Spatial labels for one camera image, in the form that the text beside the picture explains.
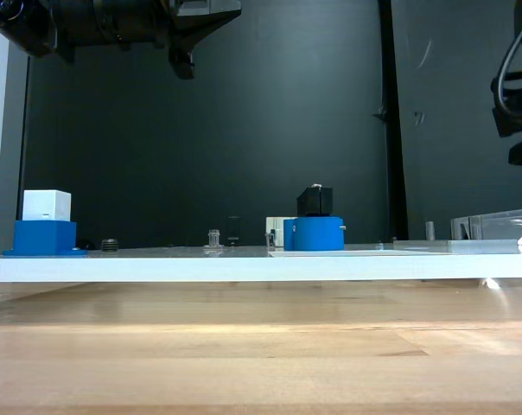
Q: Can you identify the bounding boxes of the clear plastic tub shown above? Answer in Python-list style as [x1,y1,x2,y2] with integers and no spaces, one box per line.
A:
[449,206,522,256]

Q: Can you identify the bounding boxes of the small clear plastic clip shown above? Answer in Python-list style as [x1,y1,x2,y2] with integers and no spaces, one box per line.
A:
[203,228,226,257]

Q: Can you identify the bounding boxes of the white multi-pin connector housing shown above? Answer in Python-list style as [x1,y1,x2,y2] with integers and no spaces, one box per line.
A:
[265,216,287,251]

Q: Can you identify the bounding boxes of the black D-sub connector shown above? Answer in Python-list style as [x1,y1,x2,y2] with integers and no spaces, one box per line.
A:
[296,183,334,217]

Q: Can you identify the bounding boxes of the white cube socket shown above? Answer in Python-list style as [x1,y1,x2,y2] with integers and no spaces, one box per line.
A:
[22,188,73,222]

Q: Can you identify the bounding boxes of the white task board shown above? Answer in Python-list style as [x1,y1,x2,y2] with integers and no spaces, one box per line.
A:
[0,246,522,283]

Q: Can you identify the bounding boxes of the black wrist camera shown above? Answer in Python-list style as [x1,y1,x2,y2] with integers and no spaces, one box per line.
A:
[492,103,522,140]

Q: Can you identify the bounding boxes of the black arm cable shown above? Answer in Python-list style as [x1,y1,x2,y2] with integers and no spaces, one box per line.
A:
[489,12,522,114]

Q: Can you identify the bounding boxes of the black vertical post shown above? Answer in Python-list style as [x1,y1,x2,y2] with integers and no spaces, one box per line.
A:
[372,0,410,241]

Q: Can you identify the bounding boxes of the blue D-sub connector mount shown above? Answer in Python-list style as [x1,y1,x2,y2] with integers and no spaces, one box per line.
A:
[283,215,347,252]

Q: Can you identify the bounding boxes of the blue flanged socket mount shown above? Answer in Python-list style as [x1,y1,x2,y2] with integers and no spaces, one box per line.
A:
[2,219,89,258]

